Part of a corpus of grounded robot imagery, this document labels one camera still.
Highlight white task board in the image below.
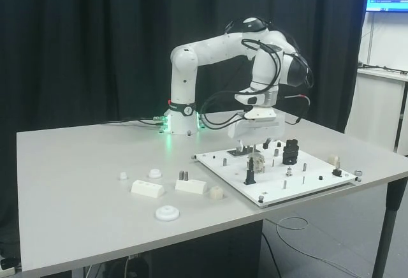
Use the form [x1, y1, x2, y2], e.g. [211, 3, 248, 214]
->
[191, 142, 363, 210]

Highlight black base cables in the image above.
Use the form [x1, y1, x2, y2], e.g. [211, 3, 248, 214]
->
[107, 115, 167, 127]

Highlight white large gear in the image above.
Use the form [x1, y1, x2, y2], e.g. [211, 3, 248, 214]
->
[155, 205, 180, 223]

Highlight grey cable under table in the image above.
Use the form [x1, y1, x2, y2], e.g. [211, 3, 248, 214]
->
[275, 216, 374, 276]

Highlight white cabinet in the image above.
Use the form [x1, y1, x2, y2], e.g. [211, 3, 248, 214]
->
[345, 11, 408, 157]

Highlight black USB plug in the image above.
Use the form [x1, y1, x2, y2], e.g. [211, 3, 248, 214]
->
[244, 158, 258, 186]

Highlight black table leg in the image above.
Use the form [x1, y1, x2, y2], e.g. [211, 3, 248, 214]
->
[372, 175, 404, 278]

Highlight clear Ethernet plug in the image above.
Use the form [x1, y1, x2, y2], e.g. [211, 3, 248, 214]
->
[248, 152, 266, 174]

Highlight white holder with empty holes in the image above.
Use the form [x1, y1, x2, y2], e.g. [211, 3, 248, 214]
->
[131, 179, 165, 199]

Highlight black curtain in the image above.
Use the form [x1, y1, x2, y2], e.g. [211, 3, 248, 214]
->
[0, 0, 374, 260]

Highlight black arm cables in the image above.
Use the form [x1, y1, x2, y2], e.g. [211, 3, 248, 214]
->
[199, 18, 316, 132]

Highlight black D-SUB plug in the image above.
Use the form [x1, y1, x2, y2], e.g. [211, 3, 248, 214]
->
[282, 138, 301, 166]

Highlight thin black rod on wire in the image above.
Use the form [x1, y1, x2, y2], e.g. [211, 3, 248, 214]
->
[284, 94, 312, 126]

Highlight black box under table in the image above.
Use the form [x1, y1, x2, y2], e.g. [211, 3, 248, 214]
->
[139, 219, 266, 278]

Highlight white holder with pegs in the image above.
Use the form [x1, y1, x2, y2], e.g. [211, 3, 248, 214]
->
[174, 178, 208, 195]

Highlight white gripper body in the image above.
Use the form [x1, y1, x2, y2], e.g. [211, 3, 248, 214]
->
[228, 114, 286, 147]

